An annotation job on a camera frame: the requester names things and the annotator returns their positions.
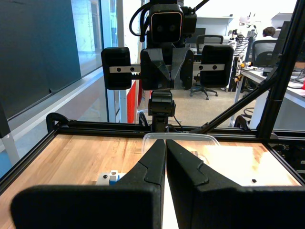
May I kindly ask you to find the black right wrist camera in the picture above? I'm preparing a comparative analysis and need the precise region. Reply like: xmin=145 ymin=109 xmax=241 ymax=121
xmin=149 ymin=4 xmax=183 ymax=43

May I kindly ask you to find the black office chair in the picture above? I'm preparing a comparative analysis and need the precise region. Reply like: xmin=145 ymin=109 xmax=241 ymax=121
xmin=190 ymin=34 xmax=224 ymax=100
xmin=252 ymin=39 xmax=281 ymax=70

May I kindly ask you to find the white board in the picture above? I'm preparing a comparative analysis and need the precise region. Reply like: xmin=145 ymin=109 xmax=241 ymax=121
xmin=162 ymin=145 xmax=303 ymax=229

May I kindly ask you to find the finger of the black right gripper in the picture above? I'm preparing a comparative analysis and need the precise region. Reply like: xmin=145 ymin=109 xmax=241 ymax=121
xmin=140 ymin=48 xmax=172 ymax=91
xmin=170 ymin=48 xmax=194 ymax=91

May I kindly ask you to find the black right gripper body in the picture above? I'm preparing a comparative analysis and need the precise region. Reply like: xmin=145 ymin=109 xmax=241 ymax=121
xmin=101 ymin=44 xmax=234 ymax=91

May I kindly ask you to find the blue white terminal connector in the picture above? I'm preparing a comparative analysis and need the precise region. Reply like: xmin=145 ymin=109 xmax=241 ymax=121
xmin=96 ymin=169 xmax=122 ymax=187

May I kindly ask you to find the white desk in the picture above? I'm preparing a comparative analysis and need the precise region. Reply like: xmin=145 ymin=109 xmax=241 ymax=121
xmin=228 ymin=66 xmax=305 ymax=131

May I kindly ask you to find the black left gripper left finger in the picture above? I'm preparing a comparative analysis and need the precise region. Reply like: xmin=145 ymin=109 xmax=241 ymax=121
xmin=10 ymin=139 xmax=166 ymax=229

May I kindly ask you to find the person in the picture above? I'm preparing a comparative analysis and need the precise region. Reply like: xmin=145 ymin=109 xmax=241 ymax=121
xmin=262 ymin=26 xmax=278 ymax=41

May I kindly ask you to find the clear plastic tub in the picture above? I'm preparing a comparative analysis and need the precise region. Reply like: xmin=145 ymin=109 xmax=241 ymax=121
xmin=142 ymin=133 xmax=221 ymax=157

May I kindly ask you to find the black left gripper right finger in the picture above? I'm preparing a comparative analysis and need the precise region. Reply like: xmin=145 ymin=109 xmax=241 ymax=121
xmin=165 ymin=139 xmax=305 ymax=229

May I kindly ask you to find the red panel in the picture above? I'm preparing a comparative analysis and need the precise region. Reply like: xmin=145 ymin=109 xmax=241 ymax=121
xmin=126 ymin=80 xmax=140 ymax=124

